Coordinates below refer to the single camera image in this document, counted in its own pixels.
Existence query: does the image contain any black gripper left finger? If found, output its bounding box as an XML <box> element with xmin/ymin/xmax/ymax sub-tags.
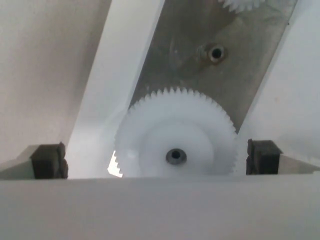
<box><xmin>0</xmin><ymin>141</ymin><xmax>69</xmax><ymax>180</ymax></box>

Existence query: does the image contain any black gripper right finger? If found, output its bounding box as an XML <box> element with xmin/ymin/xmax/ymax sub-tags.
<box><xmin>245</xmin><ymin>138</ymin><xmax>320</xmax><ymax>176</ymax></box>

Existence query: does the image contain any white large gear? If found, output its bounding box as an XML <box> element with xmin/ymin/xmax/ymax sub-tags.
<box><xmin>109</xmin><ymin>86</ymin><xmax>238</xmax><ymax>179</ymax></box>

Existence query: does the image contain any white small gear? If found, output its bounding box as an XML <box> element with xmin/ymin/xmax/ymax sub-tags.
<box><xmin>217</xmin><ymin>0</ymin><xmax>270</xmax><ymax>14</ymax></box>

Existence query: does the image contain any white task board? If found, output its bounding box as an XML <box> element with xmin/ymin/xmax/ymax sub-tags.
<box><xmin>65</xmin><ymin>0</ymin><xmax>320</xmax><ymax>180</ymax></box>

